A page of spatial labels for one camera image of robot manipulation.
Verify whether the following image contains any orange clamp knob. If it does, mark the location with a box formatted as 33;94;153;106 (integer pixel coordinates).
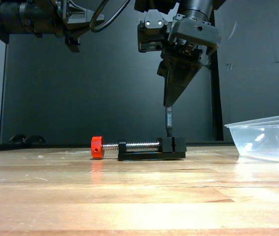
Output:
91;136;105;160

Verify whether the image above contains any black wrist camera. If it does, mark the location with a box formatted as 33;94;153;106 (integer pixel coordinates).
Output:
137;24;166;53

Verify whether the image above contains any clear plastic tub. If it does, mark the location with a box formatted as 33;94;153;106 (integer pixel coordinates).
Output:
224;113;279;164

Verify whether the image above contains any black bench clamp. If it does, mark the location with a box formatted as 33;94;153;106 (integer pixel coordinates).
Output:
118;136;187;162

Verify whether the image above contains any silver threaded clamp screw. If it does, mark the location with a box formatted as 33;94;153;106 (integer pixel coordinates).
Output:
102;140;160;151

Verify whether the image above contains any black table clamp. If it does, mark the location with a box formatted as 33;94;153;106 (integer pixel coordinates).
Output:
24;134;46;144
9;134;27;143

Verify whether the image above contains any dark USB-C connector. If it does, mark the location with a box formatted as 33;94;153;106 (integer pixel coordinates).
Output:
164;105;174;138

